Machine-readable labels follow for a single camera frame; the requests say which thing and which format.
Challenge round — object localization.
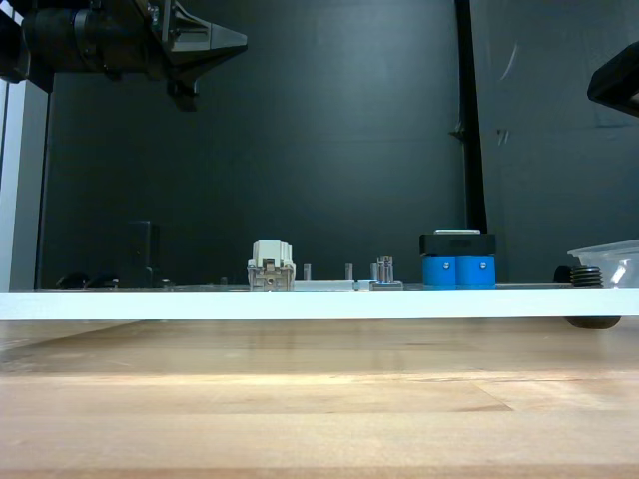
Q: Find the black holder block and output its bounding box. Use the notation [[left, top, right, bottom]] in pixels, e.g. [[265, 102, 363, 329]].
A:
[[418, 232, 497, 260]]

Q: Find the black socket mount block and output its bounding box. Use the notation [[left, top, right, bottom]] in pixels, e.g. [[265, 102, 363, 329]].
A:
[[119, 219, 162, 289]]

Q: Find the white task board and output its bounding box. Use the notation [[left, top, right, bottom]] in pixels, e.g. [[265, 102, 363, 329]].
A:
[[0, 283, 639, 321]]

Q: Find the black knurled knob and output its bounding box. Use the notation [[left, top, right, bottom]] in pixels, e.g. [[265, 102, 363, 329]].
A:
[[571, 264, 606, 290]]

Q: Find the blue mount block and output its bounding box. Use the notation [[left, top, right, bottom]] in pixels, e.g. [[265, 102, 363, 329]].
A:
[[421, 254, 458, 289], [455, 254, 497, 290]]

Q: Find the light grey vertical post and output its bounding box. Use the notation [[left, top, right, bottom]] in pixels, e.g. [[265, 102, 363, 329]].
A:
[[0, 77, 51, 292]]

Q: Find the aluminium bar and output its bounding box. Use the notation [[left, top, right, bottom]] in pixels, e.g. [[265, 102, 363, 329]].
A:
[[294, 279, 359, 292]]

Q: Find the black rubber foot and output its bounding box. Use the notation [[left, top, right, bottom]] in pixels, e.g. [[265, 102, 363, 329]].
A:
[[563, 315, 623, 330]]

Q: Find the clear plastic tub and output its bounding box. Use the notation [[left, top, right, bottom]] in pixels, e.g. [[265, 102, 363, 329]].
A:
[[567, 239, 639, 290]]

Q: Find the beige connector housing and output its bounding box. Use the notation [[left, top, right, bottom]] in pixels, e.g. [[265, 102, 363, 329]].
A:
[[246, 239, 297, 292]]

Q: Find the metal cylindrical plug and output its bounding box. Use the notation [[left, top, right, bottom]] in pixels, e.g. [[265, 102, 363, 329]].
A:
[[369, 254, 404, 293]]

